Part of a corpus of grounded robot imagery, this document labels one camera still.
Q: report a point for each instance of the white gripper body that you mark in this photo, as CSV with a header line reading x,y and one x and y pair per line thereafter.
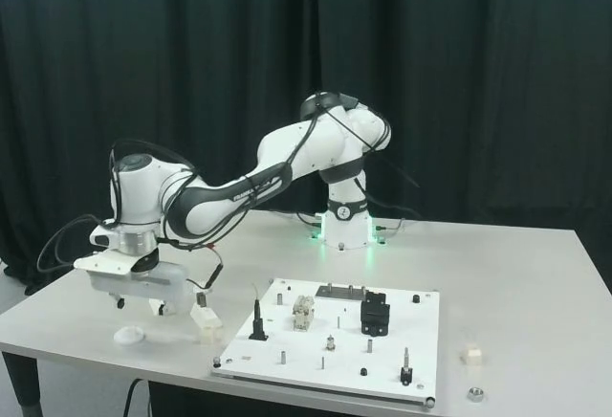
x,y
143,288

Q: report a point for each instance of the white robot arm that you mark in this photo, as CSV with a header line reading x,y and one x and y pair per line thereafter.
x,y
225,202

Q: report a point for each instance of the white large gear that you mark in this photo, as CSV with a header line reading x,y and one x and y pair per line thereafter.
x,y
129,335

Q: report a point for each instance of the white holder with pegs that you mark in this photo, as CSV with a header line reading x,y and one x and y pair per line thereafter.
x,y
202,316

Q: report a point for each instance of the metal peg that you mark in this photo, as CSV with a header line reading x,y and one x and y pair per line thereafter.
x,y
202,299

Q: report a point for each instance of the small cream holder block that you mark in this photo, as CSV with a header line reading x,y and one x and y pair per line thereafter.
x,y
210,333

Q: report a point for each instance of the black USB plug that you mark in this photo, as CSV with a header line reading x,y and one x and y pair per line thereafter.
x,y
258,326

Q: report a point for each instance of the black table leg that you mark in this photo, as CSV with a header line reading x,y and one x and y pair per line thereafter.
x,y
21,383

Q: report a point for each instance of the clear Ethernet plug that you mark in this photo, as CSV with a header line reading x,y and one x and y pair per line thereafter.
x,y
303,314

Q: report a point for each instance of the metal BNC plug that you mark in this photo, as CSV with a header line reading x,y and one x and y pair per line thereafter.
x,y
330,344

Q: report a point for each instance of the white task board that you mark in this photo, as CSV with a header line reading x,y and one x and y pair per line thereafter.
x,y
334,364

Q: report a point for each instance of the black D-SUB plug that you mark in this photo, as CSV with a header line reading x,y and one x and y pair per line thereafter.
x,y
375,314

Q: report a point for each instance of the black curtain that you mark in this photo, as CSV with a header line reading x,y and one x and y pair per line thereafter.
x,y
143,53

